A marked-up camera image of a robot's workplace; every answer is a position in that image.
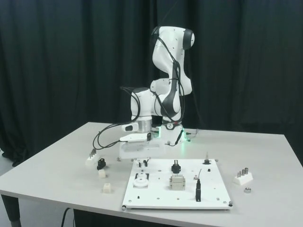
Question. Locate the small white plug holder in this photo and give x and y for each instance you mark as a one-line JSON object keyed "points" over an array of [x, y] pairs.
{"points": [[101, 174], [107, 188]]}

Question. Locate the white task board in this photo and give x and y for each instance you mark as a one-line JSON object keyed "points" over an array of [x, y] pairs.
{"points": [[165, 194]]}

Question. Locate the white medium gear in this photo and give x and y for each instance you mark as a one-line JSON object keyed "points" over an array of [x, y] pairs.
{"points": [[142, 176]]}

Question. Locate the black waterproof plug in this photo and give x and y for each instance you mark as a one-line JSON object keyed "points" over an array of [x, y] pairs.
{"points": [[175, 167]]}

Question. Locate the medium metal round peg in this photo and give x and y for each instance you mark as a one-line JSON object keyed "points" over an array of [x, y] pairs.
{"points": [[242, 173]]}

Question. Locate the black curtain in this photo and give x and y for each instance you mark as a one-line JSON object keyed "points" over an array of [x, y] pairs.
{"points": [[47, 47]]}

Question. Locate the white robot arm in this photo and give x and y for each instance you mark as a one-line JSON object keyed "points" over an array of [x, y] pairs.
{"points": [[169, 59]]}

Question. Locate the large metal round peg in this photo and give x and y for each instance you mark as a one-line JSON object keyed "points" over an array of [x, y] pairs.
{"points": [[246, 171]]}

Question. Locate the black table leg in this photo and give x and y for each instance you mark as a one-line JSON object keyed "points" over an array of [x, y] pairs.
{"points": [[10, 210]]}

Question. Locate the black USB plug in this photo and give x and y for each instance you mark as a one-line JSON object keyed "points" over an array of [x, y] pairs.
{"points": [[198, 189]]}

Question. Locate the white square peg holder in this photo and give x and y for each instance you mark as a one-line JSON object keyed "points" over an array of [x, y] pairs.
{"points": [[91, 162]]}

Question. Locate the flat white mounting plate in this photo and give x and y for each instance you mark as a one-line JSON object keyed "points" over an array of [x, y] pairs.
{"points": [[132, 138]]}

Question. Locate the thin black rod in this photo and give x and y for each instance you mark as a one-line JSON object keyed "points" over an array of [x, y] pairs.
{"points": [[179, 137]]}

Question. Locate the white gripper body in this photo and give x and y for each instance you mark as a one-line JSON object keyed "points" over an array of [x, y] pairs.
{"points": [[142, 150]]}

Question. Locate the black D-SUB plug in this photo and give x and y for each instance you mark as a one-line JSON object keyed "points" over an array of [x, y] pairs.
{"points": [[101, 164]]}

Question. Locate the white round peg holder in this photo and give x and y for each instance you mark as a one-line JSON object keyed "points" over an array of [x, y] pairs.
{"points": [[243, 180]]}

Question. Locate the metal nut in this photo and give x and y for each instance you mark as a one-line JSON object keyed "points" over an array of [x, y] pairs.
{"points": [[247, 189]]}

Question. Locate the white large gear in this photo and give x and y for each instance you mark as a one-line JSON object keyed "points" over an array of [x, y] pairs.
{"points": [[141, 184]]}

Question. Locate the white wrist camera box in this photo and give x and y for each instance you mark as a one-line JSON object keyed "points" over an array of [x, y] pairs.
{"points": [[129, 127]]}

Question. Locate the large metal square peg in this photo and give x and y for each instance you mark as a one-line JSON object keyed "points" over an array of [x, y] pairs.
{"points": [[94, 151]]}

